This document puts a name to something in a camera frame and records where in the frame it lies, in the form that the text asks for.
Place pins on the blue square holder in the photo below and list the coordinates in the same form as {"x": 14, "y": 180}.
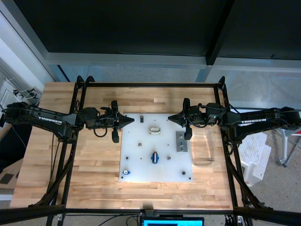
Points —
{"x": 123, "y": 172}

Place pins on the grey metal bar with holes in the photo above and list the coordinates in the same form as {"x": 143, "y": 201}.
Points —
{"x": 179, "y": 146}

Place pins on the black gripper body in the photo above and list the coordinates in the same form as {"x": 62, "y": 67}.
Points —
{"x": 114, "y": 134}
{"x": 187, "y": 134}

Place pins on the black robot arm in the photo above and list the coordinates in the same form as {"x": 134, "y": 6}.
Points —
{"x": 254, "y": 121}
{"x": 49, "y": 120}

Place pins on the white plastic board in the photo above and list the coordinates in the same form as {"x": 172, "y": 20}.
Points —
{"x": 136, "y": 131}

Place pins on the black table level camera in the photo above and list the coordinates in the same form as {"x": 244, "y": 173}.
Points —
{"x": 149, "y": 212}

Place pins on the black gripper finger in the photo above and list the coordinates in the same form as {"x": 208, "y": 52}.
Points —
{"x": 123, "y": 123}
{"x": 179, "y": 121}
{"x": 123, "y": 117}
{"x": 179, "y": 115}

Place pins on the brown cardboard box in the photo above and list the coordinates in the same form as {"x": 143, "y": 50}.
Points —
{"x": 13, "y": 168}

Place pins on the black aluminium frame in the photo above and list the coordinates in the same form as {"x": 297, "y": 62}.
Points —
{"x": 150, "y": 84}

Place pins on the black wall post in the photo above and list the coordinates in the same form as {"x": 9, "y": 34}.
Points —
{"x": 219, "y": 35}

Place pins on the silver metal cylinder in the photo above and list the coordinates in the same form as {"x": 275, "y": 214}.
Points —
{"x": 155, "y": 157}

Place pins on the grey metal stand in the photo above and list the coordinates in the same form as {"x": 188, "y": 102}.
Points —
{"x": 285, "y": 148}

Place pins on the blue round cylinder holder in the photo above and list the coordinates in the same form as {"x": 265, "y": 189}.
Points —
{"x": 158, "y": 158}

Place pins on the clear plastic tub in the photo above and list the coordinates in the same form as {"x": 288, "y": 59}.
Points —
{"x": 202, "y": 150}

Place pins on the blue laptop screen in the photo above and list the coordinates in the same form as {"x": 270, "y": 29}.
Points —
{"x": 171, "y": 222}

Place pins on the beige connector housing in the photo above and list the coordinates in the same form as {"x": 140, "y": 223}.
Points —
{"x": 155, "y": 131}

